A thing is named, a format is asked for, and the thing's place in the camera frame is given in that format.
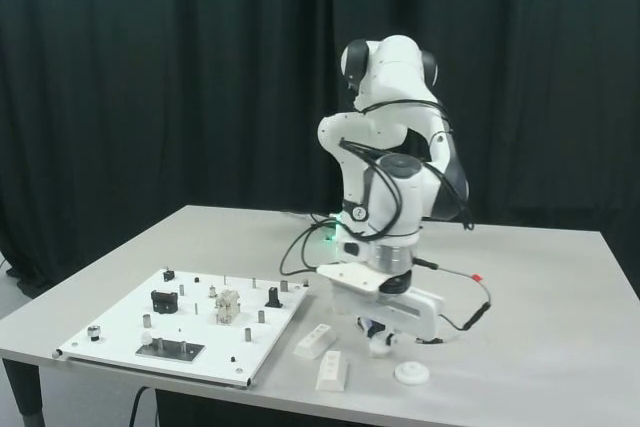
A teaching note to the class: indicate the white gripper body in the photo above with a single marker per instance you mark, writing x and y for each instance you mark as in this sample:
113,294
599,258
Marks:
415,314

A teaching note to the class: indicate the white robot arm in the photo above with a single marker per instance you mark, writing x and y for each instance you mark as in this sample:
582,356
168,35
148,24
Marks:
395,72

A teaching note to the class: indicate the white large gear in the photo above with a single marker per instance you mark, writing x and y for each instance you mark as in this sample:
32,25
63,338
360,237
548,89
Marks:
412,374

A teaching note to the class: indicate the long white peg holder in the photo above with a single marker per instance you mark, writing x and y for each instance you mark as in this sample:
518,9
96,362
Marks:
332,372
315,342

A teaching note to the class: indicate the white task board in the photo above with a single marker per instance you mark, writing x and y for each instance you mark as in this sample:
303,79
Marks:
210,347

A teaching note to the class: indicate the metal BNC plug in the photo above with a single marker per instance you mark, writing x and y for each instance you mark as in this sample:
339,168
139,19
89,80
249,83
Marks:
93,335

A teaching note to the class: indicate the black curtain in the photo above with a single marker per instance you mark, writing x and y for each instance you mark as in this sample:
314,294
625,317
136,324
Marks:
150,72

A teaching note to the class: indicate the black table leg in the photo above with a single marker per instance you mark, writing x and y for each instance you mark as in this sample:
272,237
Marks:
17,392

